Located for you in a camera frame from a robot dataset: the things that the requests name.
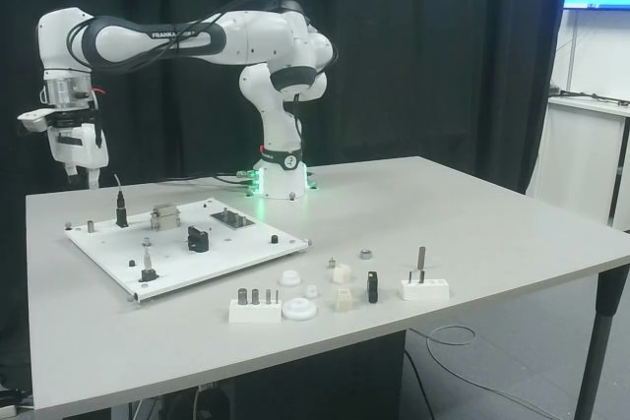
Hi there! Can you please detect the white round peg holder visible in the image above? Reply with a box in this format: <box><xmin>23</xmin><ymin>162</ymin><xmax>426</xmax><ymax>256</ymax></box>
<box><xmin>228</xmin><ymin>297</ymin><xmax>284</xmax><ymax>325</ymax></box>

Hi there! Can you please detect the black waterproof plug with cable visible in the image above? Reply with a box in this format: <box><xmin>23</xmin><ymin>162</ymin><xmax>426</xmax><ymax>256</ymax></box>
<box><xmin>113</xmin><ymin>173</ymin><xmax>130</xmax><ymax>229</ymax></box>

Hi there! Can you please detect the black base cable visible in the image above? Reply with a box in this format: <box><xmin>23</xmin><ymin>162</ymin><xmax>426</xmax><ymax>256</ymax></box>
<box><xmin>166</xmin><ymin>171</ymin><xmax>258</xmax><ymax>191</ymax></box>

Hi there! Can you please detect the white large gear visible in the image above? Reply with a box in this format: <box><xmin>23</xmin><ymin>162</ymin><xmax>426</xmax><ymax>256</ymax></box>
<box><xmin>282</xmin><ymin>297</ymin><xmax>319</xmax><ymax>322</ymax></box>

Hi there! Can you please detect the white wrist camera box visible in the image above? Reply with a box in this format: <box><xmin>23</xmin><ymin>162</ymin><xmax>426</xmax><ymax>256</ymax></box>
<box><xmin>17</xmin><ymin>107</ymin><xmax>54</xmax><ymax>135</ymax></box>

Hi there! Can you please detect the white task board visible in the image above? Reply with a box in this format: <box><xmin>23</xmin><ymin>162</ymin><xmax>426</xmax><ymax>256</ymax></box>
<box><xmin>62</xmin><ymin>197</ymin><xmax>313</xmax><ymax>303</ymax></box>

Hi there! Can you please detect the grey floor cable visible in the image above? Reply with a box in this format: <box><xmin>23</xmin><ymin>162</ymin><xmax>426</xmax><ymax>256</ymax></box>
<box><xmin>406</xmin><ymin>324</ymin><xmax>499</xmax><ymax>420</ymax></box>

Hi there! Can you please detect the white square peg holder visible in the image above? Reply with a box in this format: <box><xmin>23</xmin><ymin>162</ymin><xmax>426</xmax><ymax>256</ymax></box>
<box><xmin>401</xmin><ymin>277</ymin><xmax>452</xmax><ymax>302</ymax></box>

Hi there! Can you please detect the black table leg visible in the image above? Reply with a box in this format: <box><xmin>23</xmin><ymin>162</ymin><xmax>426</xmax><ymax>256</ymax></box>
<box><xmin>574</xmin><ymin>270</ymin><xmax>622</xmax><ymax>420</ymax></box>

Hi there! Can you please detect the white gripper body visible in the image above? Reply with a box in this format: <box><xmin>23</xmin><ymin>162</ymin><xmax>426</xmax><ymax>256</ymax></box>
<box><xmin>47</xmin><ymin>121</ymin><xmax>110</xmax><ymax>168</ymax></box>

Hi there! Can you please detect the metal BNC plug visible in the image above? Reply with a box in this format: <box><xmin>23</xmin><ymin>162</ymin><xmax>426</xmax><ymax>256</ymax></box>
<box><xmin>138</xmin><ymin>237</ymin><xmax>159</xmax><ymax>284</ymax></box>

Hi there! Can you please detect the thin black rod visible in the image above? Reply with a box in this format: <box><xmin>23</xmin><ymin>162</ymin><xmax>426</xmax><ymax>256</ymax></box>
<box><xmin>90</xmin><ymin>93</ymin><xmax>105</xmax><ymax>150</ymax></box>

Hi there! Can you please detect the black floor cable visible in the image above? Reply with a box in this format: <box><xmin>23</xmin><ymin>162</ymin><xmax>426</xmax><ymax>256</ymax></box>
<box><xmin>403</xmin><ymin>350</ymin><xmax>437</xmax><ymax>420</ymax></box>

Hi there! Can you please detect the black D-SUB plug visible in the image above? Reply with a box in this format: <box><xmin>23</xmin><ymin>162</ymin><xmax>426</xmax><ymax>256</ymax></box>
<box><xmin>365</xmin><ymin>270</ymin><xmax>381</xmax><ymax>304</ymax></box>

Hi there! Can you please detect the black curtain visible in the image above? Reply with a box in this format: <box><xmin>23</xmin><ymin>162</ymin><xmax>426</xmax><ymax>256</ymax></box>
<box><xmin>0</xmin><ymin>0</ymin><xmax>575</xmax><ymax>391</ymax></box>

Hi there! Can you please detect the white cabinet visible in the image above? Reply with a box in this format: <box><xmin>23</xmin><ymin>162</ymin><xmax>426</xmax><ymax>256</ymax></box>
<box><xmin>529</xmin><ymin>90</ymin><xmax>630</xmax><ymax>233</ymax></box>

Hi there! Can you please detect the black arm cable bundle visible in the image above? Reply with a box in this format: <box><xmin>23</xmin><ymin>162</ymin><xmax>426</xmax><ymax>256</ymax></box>
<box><xmin>68</xmin><ymin>0</ymin><xmax>341</xmax><ymax>111</ymax></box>

